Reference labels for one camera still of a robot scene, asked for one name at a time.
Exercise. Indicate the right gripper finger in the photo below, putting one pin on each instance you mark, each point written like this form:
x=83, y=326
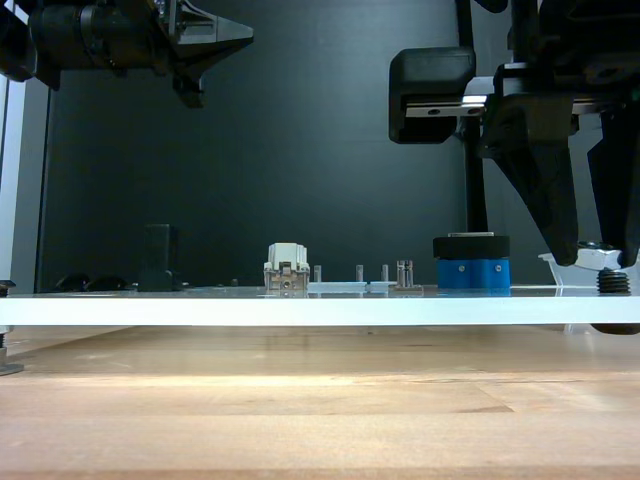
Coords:
x=620, y=190
x=540, y=150

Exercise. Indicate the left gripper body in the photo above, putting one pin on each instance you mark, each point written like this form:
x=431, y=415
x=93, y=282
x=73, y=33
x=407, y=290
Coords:
x=100, y=35

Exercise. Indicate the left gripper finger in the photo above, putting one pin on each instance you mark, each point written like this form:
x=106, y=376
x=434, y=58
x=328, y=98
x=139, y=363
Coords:
x=220, y=45

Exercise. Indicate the black block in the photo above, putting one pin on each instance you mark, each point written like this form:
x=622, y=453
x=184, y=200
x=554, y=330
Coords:
x=157, y=260

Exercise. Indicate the small steel pin fitting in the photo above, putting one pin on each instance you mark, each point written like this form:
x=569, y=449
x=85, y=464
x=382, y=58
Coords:
x=406, y=275

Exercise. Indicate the grey peg base plate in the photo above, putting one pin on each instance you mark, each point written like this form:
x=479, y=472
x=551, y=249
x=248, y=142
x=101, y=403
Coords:
x=340, y=287

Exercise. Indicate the white task board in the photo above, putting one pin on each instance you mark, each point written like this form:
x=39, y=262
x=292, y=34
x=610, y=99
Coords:
x=300, y=310

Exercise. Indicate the short steel peg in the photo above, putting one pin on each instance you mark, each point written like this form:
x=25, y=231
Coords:
x=317, y=275
x=359, y=274
x=385, y=274

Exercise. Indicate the beige many-pin connector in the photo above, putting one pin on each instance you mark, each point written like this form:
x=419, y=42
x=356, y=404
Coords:
x=285, y=260

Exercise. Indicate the large black threaded stud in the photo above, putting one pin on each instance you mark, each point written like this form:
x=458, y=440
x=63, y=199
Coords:
x=614, y=284

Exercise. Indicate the steel nut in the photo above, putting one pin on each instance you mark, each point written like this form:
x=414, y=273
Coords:
x=597, y=259

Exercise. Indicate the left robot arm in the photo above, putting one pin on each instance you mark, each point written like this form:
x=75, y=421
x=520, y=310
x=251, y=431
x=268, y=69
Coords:
x=12, y=40

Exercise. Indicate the blue socket block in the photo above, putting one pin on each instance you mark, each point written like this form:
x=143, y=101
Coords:
x=472, y=277

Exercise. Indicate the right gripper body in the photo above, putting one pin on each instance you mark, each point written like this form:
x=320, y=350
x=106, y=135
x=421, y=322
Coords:
x=430, y=70

